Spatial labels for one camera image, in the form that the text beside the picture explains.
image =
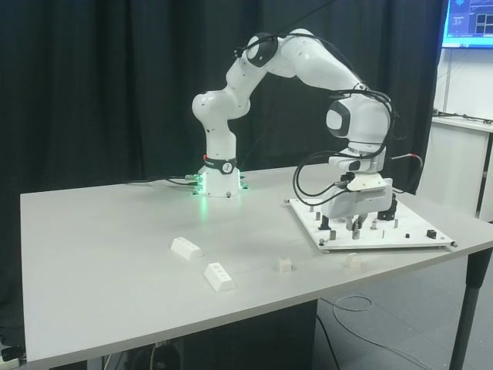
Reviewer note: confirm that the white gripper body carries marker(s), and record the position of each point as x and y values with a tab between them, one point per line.
358	204

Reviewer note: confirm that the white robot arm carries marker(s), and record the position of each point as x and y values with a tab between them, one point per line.
292	58

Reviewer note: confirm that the metal BNC plug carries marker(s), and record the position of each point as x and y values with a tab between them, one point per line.
373	224

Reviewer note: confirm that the large metal square peg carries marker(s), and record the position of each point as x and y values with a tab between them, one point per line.
332	234

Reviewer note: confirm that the white task board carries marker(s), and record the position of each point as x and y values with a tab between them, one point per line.
385	239

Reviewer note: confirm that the small white plug holder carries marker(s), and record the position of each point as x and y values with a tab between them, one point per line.
283	266
352	260

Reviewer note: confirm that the black table leg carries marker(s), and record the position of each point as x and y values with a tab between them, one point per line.
473	300

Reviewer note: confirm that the long white peg holder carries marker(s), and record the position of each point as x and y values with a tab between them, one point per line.
186	248
219	277

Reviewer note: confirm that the blue screen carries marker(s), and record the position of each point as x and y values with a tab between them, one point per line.
470	23

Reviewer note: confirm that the black curtain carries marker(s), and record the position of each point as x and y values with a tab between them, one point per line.
96	77

